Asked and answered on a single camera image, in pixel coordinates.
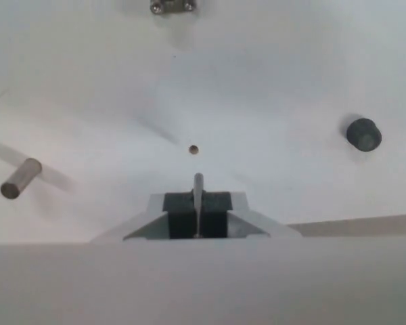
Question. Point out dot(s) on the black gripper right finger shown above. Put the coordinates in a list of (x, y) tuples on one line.
[(216, 208)]

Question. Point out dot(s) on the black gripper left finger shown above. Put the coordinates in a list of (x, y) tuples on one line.
[(177, 208)]

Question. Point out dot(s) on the thin metal round peg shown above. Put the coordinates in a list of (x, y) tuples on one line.
[(198, 189)]

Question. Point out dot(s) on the white task board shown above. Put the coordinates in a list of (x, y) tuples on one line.
[(223, 84)]

